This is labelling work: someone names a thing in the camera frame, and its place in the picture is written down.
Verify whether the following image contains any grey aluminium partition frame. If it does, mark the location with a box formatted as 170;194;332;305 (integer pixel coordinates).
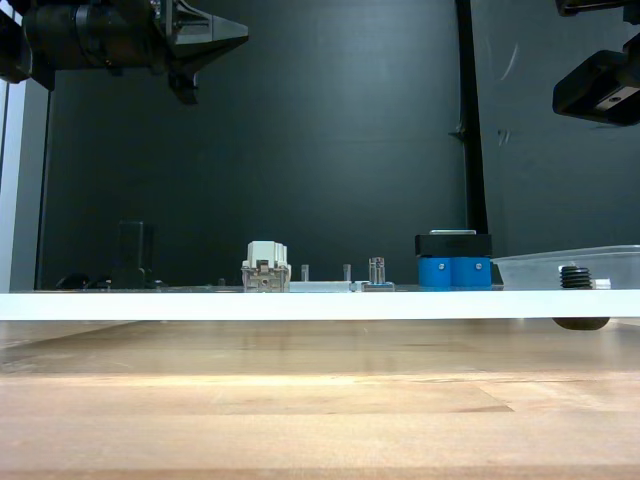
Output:
0;79;51;292

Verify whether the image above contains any beige connector housing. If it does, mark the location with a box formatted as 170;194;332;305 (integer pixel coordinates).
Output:
240;240;292;294

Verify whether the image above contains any black rubber board foot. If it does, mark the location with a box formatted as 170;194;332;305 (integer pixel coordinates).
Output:
551;317;612;332

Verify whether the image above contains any small silver socket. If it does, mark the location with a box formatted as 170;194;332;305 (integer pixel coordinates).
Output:
359;256;397;294

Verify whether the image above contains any clear plastic tub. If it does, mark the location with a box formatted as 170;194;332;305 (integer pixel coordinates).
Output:
491;243;640;292

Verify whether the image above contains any small black clamp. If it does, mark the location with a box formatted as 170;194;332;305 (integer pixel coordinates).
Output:
107;219;156;290

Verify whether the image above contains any black hex screw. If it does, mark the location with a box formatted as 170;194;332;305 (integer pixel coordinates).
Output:
558;264;593;291

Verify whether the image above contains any black wall post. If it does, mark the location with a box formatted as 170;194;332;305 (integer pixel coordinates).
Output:
451;0;490;237

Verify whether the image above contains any blue and black connector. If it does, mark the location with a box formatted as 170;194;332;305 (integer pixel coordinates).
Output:
413;228;494;291

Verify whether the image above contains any white task board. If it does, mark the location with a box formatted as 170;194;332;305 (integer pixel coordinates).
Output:
0;284;640;322

